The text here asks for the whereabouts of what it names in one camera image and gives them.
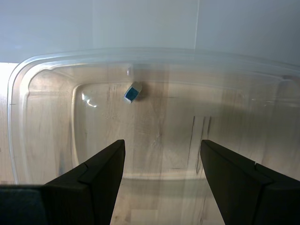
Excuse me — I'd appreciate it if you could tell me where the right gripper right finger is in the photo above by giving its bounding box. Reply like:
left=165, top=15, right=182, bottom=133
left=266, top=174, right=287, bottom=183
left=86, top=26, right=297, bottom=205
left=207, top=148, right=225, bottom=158
left=200, top=139, right=300, bottom=225

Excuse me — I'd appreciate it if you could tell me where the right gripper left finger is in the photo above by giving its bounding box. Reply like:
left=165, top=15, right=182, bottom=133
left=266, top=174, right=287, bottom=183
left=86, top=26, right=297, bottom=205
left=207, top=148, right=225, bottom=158
left=42, top=139, right=126, bottom=225

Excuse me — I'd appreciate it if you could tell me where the silver M12 hex nut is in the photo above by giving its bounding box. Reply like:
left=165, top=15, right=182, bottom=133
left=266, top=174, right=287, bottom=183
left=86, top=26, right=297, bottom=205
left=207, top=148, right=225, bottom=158
left=123, top=81, right=143, bottom=105

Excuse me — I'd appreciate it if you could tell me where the clear plastic tub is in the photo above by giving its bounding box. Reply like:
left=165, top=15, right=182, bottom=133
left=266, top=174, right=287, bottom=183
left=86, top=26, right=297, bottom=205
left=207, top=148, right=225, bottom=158
left=6, top=47, right=300, bottom=225

